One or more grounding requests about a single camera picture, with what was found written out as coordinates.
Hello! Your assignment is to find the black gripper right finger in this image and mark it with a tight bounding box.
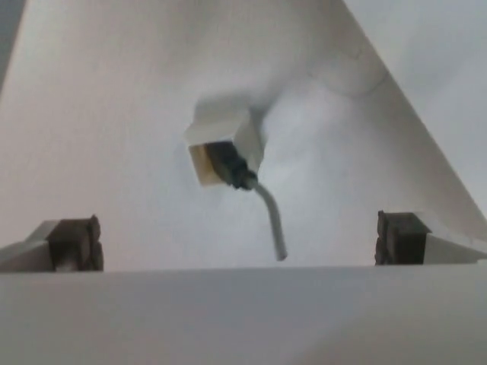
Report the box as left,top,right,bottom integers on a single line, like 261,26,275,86
374,210,479,266

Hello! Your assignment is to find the black USB plug white cable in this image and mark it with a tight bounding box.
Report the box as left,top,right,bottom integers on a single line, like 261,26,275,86
205,139,291,263

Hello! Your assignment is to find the small white plug holder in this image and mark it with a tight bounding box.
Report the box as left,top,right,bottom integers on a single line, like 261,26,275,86
183,94,265,189

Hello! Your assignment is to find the white task board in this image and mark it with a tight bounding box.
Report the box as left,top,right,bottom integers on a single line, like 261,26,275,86
306,0,487,262

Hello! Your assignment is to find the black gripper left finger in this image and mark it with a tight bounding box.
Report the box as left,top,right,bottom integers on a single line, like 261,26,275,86
0,214,104,273

